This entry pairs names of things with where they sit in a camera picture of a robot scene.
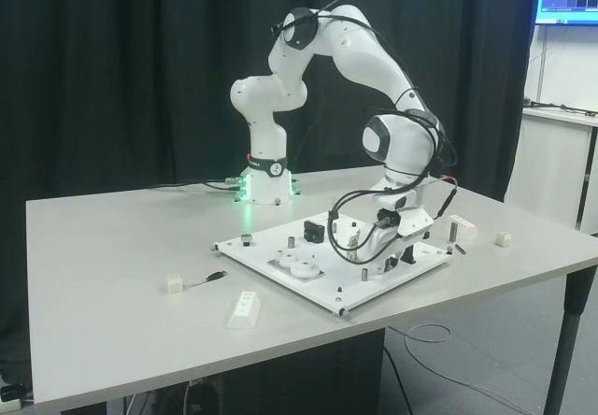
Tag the metal round peg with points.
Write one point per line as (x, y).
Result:
(452, 233)
(363, 275)
(461, 248)
(290, 242)

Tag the metal BNC plug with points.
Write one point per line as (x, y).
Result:
(246, 239)

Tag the black D-SUB plug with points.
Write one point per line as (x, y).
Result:
(314, 232)

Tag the white large gear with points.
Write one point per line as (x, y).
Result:
(306, 270)

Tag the small white cube holder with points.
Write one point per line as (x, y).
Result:
(174, 283)
(503, 239)

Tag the long white peg holder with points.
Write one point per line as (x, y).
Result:
(465, 225)
(244, 310)

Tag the white cabinet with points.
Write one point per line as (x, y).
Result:
(560, 167)

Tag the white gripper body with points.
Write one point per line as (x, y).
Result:
(380, 244)

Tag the white small gear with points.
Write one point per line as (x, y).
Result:
(286, 259)

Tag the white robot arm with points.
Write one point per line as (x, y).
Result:
(374, 69)

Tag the dark table leg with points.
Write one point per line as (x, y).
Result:
(572, 331)

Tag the white task board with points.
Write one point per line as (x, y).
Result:
(261, 256)

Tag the black curtains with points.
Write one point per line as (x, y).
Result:
(117, 83)

